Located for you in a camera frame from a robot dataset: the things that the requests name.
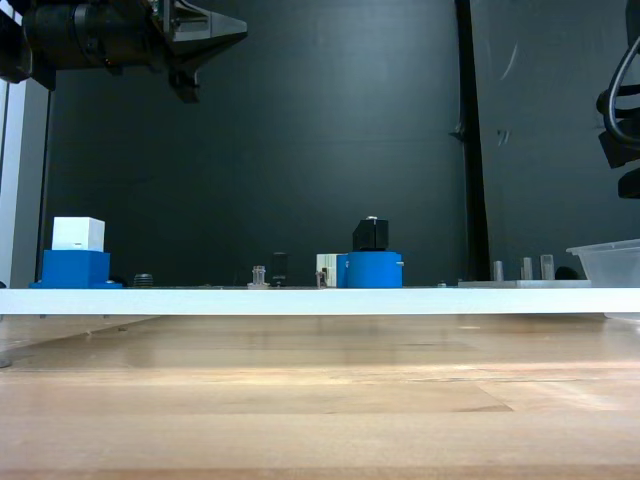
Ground small black connector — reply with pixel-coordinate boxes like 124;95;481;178
272;251;290;288

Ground white rectangular connector housing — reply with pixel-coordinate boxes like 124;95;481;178
315;252;350;289

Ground black plug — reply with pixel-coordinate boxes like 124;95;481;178
352;215;392;252

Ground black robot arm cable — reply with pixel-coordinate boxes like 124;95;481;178
595;34;640;146

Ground white taskboard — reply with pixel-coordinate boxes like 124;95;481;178
0;285;640;317

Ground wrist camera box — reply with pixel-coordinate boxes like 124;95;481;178
598;129;640;170

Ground white cube block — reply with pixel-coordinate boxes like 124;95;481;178
52;215;107;253

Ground blue round socket holder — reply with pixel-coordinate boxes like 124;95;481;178
337;251;404;289

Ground blue square base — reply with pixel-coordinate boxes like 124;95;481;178
28;249;124;290

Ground clear plastic tub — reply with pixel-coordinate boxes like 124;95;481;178
565;238;640;321

